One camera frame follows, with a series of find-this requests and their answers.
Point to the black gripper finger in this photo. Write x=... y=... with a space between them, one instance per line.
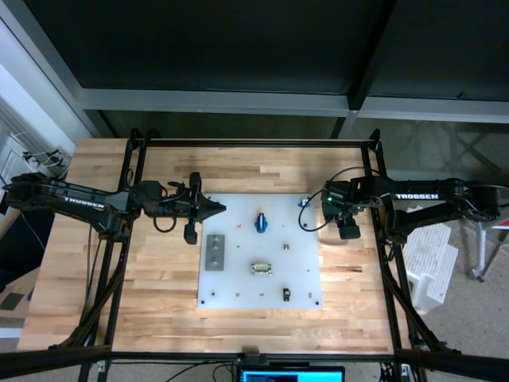
x=210 y=212
x=210 y=203

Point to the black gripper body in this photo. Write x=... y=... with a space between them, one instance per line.
x=338 y=199
x=181 y=205

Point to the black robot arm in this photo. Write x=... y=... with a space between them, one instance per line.
x=413 y=187
x=47 y=191

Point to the small blue holder white plug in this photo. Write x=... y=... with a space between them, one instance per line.
x=302 y=204

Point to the clear plastic tub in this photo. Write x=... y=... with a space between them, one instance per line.
x=327 y=238

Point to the grey metal plate with posts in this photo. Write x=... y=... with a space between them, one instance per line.
x=208 y=254

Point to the blue connector with silver insert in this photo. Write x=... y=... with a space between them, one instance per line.
x=259 y=228

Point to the white task board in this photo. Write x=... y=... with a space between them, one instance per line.
x=238 y=278

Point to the beige multi-pin connector housing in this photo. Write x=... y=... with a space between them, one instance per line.
x=261 y=268

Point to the black plastic clamp block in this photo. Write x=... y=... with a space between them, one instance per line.
x=286 y=294

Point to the white plastic step stool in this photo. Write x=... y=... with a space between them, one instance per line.
x=429 y=258

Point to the silver metal stand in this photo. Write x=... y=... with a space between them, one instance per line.
x=480 y=254

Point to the laptop screen with blue edge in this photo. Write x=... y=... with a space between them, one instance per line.
x=290 y=376

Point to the cardboard box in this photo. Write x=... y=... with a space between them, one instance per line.
x=16 y=286

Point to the grey glass wall frame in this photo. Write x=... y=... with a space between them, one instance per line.
x=199 y=99

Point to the black wall post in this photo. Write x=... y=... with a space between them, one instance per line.
x=370 y=59

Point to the black aluminium table frame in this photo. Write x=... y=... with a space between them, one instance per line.
x=318 y=353

